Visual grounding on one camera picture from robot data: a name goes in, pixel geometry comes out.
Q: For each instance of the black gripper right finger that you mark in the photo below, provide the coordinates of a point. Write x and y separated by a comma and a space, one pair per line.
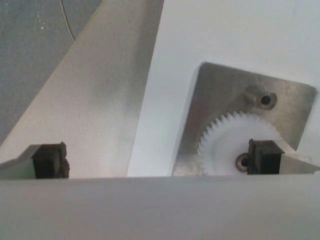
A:
265, 160

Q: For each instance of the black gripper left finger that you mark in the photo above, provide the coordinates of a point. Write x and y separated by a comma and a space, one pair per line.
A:
47, 161

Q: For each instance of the white medium gear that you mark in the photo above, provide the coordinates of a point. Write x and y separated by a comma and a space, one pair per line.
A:
230, 137

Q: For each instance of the white task board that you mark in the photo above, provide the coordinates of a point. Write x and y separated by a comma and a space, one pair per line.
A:
225, 32

